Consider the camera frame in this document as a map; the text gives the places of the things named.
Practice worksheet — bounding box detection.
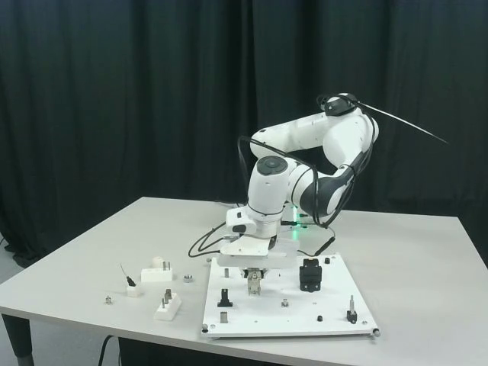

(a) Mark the black table leg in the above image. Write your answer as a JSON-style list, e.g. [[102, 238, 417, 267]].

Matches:
[[2, 314, 34, 366]]

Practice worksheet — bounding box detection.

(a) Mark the white mounting plate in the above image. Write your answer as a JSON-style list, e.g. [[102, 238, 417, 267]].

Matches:
[[220, 236, 270, 256]]

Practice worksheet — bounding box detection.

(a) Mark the black control cabinet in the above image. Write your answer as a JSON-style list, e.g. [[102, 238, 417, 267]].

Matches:
[[117, 337, 209, 366]]

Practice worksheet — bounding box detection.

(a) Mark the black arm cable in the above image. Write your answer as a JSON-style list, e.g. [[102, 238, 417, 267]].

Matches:
[[236, 92, 377, 230]]

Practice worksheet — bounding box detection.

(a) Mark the black cable tie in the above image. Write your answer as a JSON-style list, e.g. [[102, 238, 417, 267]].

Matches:
[[358, 99, 450, 145]]

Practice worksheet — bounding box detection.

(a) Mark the white round peg holder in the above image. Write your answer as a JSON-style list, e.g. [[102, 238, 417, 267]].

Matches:
[[140, 267, 175, 284]]

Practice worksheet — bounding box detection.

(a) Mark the black floor cable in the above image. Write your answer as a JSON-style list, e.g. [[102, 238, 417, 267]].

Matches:
[[99, 334, 117, 366]]

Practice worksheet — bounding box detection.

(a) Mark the white square peg holder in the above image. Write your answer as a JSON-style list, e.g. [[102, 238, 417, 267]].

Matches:
[[153, 295, 182, 321]]

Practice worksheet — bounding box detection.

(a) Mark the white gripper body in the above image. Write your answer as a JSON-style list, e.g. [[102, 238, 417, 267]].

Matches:
[[216, 242, 297, 271]]

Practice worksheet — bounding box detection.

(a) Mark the black Ethernet plug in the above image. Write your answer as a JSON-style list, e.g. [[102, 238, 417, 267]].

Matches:
[[119, 262, 137, 290]]

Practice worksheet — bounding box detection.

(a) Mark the black D-SUB plug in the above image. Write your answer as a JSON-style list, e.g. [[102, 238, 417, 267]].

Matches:
[[298, 258, 324, 294]]

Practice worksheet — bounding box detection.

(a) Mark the white task board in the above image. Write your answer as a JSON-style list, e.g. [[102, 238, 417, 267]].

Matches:
[[201, 253, 381, 339]]

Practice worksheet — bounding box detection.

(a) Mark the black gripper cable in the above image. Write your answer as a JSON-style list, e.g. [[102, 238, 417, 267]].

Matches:
[[187, 223, 230, 258]]

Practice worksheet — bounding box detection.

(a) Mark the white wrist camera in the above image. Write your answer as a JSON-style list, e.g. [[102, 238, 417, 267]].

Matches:
[[225, 207, 257, 234]]

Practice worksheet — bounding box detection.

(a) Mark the black curtain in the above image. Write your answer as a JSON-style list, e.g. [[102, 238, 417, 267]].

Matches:
[[0, 0, 488, 264]]

